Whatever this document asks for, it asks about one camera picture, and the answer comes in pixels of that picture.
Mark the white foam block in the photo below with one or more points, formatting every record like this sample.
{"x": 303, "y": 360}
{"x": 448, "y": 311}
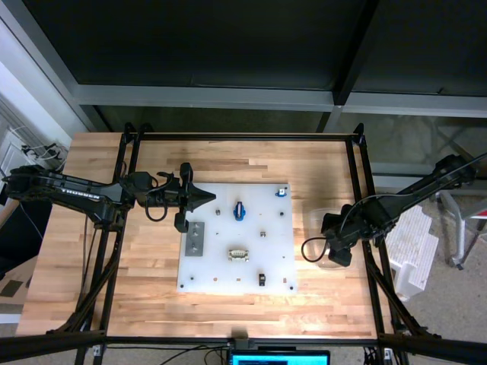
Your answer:
{"x": 412, "y": 247}

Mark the small blue white connector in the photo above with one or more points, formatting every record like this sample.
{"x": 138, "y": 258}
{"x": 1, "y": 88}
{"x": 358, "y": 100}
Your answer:
{"x": 280, "y": 192}

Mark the grey metal bar plate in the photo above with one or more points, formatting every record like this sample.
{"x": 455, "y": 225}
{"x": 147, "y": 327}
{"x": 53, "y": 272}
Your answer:
{"x": 190, "y": 251}

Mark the black partition post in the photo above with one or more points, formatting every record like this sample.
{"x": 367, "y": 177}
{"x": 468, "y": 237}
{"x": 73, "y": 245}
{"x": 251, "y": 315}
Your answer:
{"x": 354, "y": 57}

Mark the black low camera mount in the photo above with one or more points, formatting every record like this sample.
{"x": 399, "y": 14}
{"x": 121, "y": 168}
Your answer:
{"x": 240, "y": 340}

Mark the grey aluminium partition frame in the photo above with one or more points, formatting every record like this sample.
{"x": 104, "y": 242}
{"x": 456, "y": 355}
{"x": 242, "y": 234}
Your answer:
{"x": 190, "y": 95}

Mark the black aluminium frame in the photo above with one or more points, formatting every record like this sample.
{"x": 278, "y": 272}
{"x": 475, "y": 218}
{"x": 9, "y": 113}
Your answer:
{"x": 304, "y": 340}

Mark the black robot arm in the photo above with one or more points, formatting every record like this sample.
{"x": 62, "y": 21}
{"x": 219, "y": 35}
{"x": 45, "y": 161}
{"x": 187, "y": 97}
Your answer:
{"x": 411, "y": 194}
{"x": 76, "y": 190}

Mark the cardboard box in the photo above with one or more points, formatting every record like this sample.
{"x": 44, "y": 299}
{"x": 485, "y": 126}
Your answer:
{"x": 15, "y": 300}

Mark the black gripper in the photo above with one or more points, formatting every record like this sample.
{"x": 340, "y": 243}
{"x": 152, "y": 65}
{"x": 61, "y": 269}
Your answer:
{"x": 171, "y": 197}
{"x": 340, "y": 239}

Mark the grey metal stand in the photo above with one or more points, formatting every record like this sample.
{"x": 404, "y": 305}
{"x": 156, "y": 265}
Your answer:
{"x": 459, "y": 239}

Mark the blue round connector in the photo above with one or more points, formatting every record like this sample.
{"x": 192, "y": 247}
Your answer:
{"x": 239, "y": 211}

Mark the white taskboard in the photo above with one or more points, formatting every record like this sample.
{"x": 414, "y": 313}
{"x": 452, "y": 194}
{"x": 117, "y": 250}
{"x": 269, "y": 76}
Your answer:
{"x": 228, "y": 273}

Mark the clear plastic tub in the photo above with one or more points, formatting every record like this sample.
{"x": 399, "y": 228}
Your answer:
{"x": 316, "y": 224}

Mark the white power strip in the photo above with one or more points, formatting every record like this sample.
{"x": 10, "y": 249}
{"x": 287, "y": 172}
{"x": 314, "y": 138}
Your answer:
{"x": 42, "y": 154}

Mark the beige multi-pin connector housing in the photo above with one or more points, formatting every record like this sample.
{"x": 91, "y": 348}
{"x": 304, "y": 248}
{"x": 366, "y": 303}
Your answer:
{"x": 239, "y": 254}

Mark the screen with blue edge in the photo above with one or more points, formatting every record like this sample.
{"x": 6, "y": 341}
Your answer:
{"x": 277, "y": 359}

